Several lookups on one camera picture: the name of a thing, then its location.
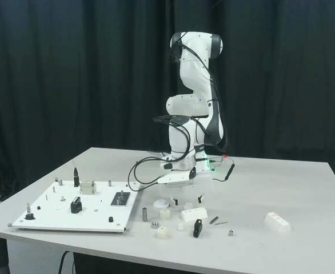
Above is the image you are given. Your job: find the white task board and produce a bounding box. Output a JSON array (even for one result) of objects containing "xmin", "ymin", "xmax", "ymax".
[{"xmin": 9, "ymin": 178, "xmax": 143, "ymax": 234}]

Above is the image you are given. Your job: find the grey box-shaped connector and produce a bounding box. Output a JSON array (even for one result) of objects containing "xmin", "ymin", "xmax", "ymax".
[{"xmin": 79, "ymin": 179, "xmax": 97, "ymax": 195}]

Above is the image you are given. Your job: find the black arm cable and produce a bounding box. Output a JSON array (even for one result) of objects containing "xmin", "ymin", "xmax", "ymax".
[{"xmin": 153, "ymin": 37, "xmax": 230, "ymax": 160}]

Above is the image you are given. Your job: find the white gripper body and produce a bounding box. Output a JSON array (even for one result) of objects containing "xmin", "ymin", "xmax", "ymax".
[{"xmin": 161, "ymin": 176, "xmax": 214, "ymax": 201}]

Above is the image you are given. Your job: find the white holder with holes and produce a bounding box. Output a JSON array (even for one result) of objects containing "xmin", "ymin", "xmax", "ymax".
[
  {"xmin": 180, "ymin": 207, "xmax": 208, "ymax": 222},
  {"xmin": 264, "ymin": 212, "xmax": 292, "ymax": 232}
]

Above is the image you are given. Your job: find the white large gear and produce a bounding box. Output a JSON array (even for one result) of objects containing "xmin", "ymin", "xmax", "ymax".
[{"xmin": 153, "ymin": 199, "xmax": 170, "ymax": 210}]

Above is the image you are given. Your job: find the black base cable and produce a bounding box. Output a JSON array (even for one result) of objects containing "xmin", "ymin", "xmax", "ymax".
[{"xmin": 208, "ymin": 156, "xmax": 225, "ymax": 172}]

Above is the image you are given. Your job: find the black USB plug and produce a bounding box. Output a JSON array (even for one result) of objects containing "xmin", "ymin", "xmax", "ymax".
[{"xmin": 71, "ymin": 160, "xmax": 81, "ymax": 188}]

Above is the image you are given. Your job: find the black curtain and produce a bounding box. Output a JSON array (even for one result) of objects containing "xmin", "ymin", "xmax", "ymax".
[{"xmin": 0, "ymin": 0, "xmax": 335, "ymax": 202}]

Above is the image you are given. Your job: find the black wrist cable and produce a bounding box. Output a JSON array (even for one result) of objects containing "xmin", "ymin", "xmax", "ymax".
[{"xmin": 127, "ymin": 155, "xmax": 168, "ymax": 192}]

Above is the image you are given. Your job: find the black Ethernet plug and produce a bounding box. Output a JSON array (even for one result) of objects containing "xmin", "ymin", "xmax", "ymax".
[{"xmin": 193, "ymin": 219, "xmax": 204, "ymax": 238}]

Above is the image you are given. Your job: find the black cable under table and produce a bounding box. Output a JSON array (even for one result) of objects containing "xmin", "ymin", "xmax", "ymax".
[{"xmin": 59, "ymin": 250, "xmax": 74, "ymax": 274}]

